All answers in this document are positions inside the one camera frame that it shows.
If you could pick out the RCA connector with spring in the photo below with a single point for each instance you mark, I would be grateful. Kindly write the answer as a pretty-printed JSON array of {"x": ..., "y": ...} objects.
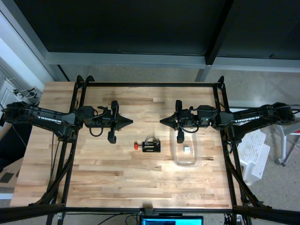
[{"x": 157, "y": 144}]

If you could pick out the small white block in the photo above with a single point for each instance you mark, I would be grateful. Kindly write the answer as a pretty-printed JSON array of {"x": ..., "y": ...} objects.
[{"x": 186, "y": 149}]

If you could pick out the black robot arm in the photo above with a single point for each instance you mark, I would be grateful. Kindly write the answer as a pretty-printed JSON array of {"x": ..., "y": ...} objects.
[
  {"x": 246, "y": 119},
  {"x": 49, "y": 118}
]

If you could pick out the black table-level camera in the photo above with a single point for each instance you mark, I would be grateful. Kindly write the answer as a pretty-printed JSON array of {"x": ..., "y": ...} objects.
[{"x": 148, "y": 210}]

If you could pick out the clear plastic tub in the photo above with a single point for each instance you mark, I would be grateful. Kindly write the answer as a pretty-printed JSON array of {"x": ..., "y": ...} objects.
[{"x": 187, "y": 161}]

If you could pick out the black vise with orange knob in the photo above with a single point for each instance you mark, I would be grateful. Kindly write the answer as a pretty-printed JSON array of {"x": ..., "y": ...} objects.
[{"x": 150, "y": 148}]

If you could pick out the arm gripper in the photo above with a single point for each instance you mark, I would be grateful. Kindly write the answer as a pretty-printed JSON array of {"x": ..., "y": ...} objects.
[
  {"x": 114, "y": 136},
  {"x": 180, "y": 137}
]

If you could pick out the black metal frame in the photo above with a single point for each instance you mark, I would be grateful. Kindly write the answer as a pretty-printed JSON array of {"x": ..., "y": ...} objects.
[{"x": 68, "y": 164}]

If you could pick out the brown cardboard box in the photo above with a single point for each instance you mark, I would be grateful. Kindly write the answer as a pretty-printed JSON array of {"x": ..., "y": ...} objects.
[{"x": 9, "y": 173}]

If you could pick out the white step stool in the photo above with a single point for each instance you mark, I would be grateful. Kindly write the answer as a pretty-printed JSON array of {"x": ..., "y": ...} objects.
[{"x": 253, "y": 152}]

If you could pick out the laptop screen with blue edge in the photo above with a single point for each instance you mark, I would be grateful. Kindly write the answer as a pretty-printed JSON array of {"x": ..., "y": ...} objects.
[{"x": 171, "y": 220}]

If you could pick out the grey metal chair legs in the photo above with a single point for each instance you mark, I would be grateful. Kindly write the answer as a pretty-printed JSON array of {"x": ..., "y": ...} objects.
[{"x": 282, "y": 145}]

